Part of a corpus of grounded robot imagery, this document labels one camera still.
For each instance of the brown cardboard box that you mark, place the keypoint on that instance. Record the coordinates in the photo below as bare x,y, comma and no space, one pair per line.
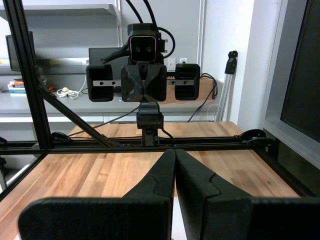
206,90

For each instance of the stack of books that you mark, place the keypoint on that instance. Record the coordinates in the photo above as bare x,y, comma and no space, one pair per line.
17,88

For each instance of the dark computer monitor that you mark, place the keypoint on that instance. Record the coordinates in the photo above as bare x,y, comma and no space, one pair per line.
107,56
12,52

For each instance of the grey wall shelf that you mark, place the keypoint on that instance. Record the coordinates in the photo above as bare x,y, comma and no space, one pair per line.
62,11

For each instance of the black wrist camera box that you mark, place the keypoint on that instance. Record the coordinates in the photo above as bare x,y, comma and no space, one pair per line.
142,48

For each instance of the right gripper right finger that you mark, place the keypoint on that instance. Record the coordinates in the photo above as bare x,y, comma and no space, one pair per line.
225,217

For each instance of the large dark screen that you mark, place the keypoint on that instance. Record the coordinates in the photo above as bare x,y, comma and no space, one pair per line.
303,75

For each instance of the silver black tripod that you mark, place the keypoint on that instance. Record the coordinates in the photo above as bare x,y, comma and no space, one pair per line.
231,63

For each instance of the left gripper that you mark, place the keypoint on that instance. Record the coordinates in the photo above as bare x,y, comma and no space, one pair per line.
100,72

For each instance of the black aluminium frame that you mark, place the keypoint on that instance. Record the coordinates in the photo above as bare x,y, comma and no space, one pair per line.
28,75

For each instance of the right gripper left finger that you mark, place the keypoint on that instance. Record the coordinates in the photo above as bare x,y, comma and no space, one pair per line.
140,215

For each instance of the grey desk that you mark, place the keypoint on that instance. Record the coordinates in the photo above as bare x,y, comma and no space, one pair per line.
105,106

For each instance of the white wall outlet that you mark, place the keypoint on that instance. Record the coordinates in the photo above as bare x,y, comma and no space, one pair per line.
183,61
171,64

